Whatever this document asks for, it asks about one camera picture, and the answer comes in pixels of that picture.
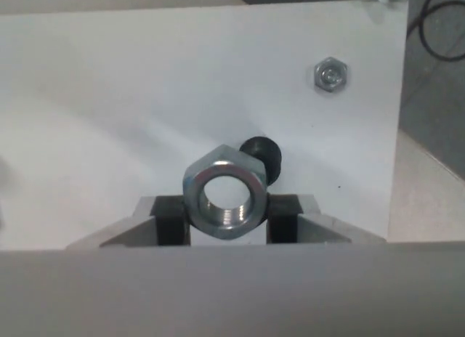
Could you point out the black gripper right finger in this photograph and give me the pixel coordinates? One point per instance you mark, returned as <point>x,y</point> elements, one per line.
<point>282,221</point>

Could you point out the metal hex bolt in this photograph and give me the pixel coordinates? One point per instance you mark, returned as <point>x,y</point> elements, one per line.
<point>203,210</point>

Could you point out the small metal hex nut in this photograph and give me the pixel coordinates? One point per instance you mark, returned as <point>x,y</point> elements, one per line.
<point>330,75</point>

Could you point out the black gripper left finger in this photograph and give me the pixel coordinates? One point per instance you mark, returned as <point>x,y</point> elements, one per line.
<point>169,221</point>

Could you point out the white task board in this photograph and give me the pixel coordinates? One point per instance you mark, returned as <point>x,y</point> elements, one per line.
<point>145,97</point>

